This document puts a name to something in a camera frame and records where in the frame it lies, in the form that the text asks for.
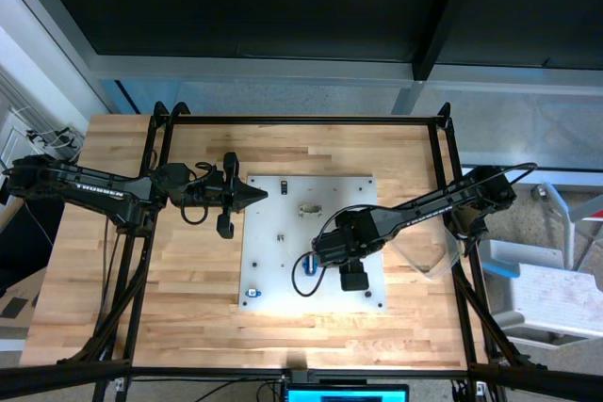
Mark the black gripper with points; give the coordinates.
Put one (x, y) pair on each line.
(230, 195)
(354, 279)

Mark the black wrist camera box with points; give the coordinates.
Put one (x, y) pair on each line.
(212, 190)
(330, 247)

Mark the white board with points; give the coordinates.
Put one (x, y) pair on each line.
(282, 289)

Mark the small black socket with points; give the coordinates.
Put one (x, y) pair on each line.
(283, 188)

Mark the screen with blue edge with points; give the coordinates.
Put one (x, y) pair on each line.
(346, 396)

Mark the brown cardboard box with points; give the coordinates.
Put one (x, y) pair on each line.
(23, 289)

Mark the blue round holder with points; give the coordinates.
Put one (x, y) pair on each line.
(308, 268)

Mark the black aluminium frame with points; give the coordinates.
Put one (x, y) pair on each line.
(56, 376)

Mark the grey metal stand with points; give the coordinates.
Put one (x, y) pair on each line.
(558, 199)

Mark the clear plastic container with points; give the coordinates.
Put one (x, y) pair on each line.
(433, 265)

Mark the blue square holder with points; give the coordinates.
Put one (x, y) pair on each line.
(246, 293)

